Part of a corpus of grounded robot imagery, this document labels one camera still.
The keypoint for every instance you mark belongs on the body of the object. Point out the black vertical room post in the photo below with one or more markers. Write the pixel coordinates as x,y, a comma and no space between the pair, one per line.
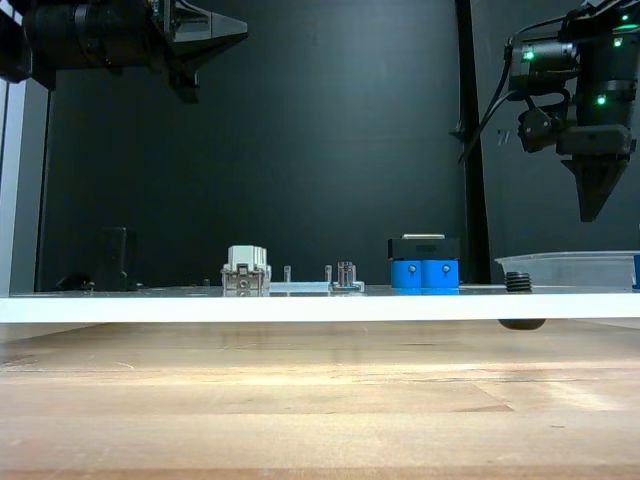
475,210

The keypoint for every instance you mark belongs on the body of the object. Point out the blue rj45 socket holder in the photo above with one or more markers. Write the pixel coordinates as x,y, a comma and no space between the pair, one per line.
636,272

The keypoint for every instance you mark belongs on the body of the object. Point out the beige connector housing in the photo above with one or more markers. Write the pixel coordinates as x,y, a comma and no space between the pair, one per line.
245,272

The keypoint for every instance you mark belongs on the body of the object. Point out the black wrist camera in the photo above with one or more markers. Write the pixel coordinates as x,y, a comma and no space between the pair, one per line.
537,130

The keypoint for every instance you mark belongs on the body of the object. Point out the black rubber board foot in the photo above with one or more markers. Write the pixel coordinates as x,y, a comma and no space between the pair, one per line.
521,325

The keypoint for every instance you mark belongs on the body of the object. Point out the blue connector mount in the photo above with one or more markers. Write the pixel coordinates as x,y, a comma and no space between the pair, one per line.
405,275

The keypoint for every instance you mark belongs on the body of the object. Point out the clear plastic tub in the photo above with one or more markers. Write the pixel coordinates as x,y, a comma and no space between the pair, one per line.
575,270

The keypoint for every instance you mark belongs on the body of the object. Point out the white mounting board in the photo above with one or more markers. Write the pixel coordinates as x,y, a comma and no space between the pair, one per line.
300,307

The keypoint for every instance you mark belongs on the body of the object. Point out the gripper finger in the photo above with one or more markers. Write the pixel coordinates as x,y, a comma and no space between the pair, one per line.
200,25
205,50
611,180
587,185

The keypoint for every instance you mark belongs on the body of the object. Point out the black D-sub connector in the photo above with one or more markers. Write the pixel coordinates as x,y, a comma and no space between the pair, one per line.
425,247

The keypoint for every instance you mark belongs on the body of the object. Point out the black set screw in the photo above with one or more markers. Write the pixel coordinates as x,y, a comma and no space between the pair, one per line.
519,281

